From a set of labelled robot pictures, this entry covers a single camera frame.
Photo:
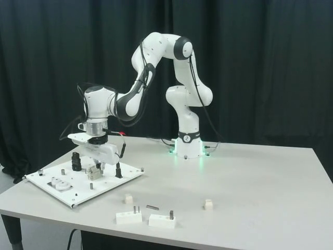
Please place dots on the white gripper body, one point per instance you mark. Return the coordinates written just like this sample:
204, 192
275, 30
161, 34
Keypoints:
104, 153

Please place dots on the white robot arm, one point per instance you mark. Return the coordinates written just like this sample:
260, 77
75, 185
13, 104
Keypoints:
187, 104

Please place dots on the white long peg holder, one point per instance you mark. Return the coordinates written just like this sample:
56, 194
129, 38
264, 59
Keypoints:
125, 218
161, 221

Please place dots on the grey metal connector block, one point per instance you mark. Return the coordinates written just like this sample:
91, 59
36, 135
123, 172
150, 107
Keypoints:
93, 175

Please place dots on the black USB plug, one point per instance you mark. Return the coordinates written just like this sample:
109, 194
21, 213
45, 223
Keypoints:
118, 172

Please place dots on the thin black rod red tag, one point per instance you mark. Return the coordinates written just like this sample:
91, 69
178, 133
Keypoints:
123, 149

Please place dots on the white task board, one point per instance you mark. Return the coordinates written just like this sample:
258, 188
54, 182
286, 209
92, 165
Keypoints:
104, 187

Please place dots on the black D-SUB plug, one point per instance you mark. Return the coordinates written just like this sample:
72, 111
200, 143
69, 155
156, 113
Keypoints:
76, 162

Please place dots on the small white holder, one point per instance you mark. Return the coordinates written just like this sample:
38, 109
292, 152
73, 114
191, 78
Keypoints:
128, 198
208, 205

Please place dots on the white medium gear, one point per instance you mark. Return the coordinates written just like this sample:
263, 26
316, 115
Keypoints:
63, 187

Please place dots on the white small gear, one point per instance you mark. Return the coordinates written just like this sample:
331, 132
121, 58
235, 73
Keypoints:
55, 180

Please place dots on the metal bolt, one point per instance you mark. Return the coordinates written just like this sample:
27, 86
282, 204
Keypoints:
40, 173

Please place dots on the black curtain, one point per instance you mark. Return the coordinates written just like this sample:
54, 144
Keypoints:
52, 78

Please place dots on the black table leg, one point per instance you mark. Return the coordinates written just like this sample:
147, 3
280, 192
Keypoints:
11, 231

